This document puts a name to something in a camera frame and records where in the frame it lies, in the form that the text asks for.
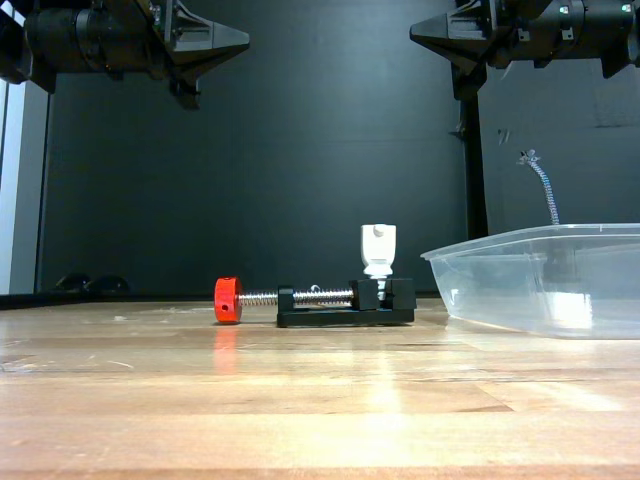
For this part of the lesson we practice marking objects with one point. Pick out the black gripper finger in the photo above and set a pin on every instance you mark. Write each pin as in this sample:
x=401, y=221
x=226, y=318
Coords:
x=455, y=37
x=210, y=42

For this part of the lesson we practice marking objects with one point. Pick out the black vise with red knob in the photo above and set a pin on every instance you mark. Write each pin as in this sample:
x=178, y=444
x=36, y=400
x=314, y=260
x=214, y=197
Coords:
x=345, y=315

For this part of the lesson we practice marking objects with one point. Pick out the black aluminium table frame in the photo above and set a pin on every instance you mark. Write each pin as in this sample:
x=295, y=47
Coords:
x=75, y=300

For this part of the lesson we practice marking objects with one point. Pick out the white power receptacle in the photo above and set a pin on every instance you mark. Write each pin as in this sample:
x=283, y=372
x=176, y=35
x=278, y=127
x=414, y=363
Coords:
x=378, y=245

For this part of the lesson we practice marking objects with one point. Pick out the clear plastic tub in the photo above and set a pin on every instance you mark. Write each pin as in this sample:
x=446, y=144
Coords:
x=500, y=290

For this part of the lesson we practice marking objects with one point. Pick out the black curved frame bracket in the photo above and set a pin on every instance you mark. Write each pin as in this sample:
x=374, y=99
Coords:
x=110, y=284
x=72, y=283

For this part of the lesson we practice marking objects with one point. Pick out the black upright post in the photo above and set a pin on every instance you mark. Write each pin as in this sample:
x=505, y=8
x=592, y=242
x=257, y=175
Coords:
x=475, y=175

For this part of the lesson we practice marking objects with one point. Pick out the white plug holder block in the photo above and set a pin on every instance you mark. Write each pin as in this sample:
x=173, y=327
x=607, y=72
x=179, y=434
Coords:
x=567, y=307

